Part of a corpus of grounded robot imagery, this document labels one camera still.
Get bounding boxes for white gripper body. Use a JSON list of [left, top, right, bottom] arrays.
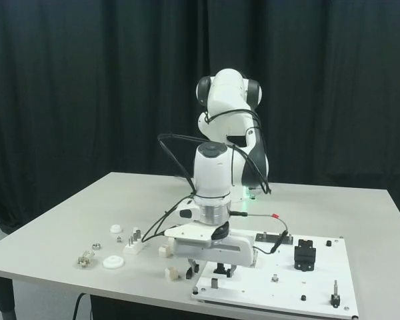
[[172, 233, 259, 268]]

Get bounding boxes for white peg holder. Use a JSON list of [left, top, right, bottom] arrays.
[[122, 238, 148, 257]]

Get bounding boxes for white task board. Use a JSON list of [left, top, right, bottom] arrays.
[[190, 229, 360, 319]]

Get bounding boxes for black D-SUB plug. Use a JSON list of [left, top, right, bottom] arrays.
[[293, 238, 317, 271]]

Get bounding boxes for white large gear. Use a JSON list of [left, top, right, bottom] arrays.
[[103, 255, 125, 270]]

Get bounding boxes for beige waterproof plug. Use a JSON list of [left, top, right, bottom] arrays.
[[75, 250, 96, 269]]

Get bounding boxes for black table leg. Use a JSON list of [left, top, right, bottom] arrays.
[[0, 275, 16, 320]]

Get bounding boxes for black curtains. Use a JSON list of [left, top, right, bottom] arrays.
[[0, 0, 400, 231]]

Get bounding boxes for thin black rod on wire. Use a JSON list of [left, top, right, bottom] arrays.
[[229, 209, 289, 256]]

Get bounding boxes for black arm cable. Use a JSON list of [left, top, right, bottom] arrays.
[[141, 109, 273, 243]]

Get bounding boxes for black thick cable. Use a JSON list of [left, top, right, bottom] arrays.
[[73, 292, 89, 320]]

